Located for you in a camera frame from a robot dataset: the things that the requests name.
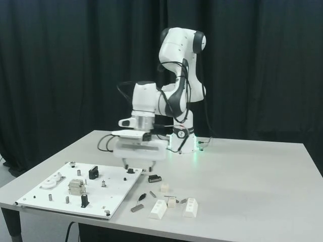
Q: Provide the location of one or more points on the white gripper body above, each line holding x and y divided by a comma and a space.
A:
138, 153

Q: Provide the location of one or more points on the metal square peg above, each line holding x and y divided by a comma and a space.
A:
67, 199
137, 208

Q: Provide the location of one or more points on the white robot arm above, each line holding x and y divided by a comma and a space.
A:
176, 43

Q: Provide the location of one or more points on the thin metal round peg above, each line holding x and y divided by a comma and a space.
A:
152, 194

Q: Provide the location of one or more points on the thick metal round peg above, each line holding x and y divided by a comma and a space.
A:
78, 172

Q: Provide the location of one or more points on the black D-SUB plug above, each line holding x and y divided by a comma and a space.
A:
154, 178

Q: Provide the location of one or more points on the small white cube holder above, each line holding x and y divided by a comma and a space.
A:
164, 187
171, 202

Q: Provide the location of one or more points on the metal BNC plug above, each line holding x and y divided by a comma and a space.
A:
103, 183

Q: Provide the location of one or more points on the white task board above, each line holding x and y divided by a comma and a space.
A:
106, 199

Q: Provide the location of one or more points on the white holder with holes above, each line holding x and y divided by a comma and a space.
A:
190, 207
159, 208

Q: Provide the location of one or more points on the small metal plug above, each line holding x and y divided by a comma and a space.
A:
183, 201

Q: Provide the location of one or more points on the metal waterproof plug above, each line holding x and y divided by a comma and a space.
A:
75, 187

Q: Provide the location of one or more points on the white small gear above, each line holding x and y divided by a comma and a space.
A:
58, 174

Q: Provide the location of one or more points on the white medium gear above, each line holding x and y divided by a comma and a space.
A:
53, 179

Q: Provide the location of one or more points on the white large gear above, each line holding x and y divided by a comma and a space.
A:
48, 185

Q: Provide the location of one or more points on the black table leg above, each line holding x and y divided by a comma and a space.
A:
11, 221

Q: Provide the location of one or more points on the black curtain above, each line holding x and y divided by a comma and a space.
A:
63, 50

